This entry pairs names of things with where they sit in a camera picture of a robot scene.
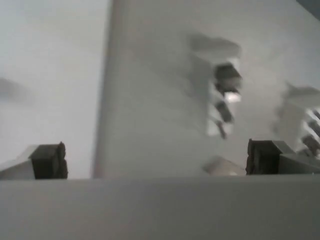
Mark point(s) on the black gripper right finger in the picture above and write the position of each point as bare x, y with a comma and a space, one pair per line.
262, 160

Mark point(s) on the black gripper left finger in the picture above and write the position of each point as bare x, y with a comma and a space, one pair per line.
48, 162

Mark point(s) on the white peg holder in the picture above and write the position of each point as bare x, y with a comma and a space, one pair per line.
212, 55
295, 105

